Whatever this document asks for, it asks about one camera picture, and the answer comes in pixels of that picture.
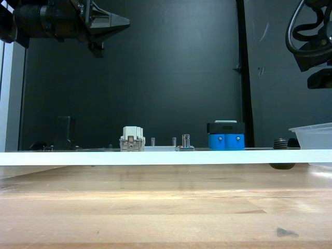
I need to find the blue holder with black socket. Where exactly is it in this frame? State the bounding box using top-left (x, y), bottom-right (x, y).
top-left (206, 119), bottom-right (246, 151)

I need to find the black rubber foot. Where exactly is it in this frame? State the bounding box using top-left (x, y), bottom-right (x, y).
top-left (268, 162), bottom-right (295, 171)

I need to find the clear plastic tub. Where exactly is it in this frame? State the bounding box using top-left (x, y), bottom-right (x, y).
top-left (288, 122), bottom-right (332, 168)

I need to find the black cable loop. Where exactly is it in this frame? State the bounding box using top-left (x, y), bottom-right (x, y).
top-left (284, 0), bottom-right (332, 57)

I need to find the pale bar with pins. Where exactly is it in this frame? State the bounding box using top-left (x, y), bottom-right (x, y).
top-left (143, 136), bottom-right (177, 153)

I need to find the silver cylindrical connector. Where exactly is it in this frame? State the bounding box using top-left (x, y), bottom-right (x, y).
top-left (174, 133), bottom-right (196, 152)

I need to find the white board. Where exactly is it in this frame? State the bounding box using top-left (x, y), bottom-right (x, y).
top-left (0, 146), bottom-right (332, 167)

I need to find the grey partition frame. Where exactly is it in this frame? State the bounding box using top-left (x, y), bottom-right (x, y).
top-left (0, 40), bottom-right (26, 152)

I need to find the black vertical post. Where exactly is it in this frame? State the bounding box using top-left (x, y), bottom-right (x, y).
top-left (234, 0), bottom-right (255, 149)

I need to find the grey connector housing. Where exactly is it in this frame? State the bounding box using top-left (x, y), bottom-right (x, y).
top-left (118, 126), bottom-right (145, 153)

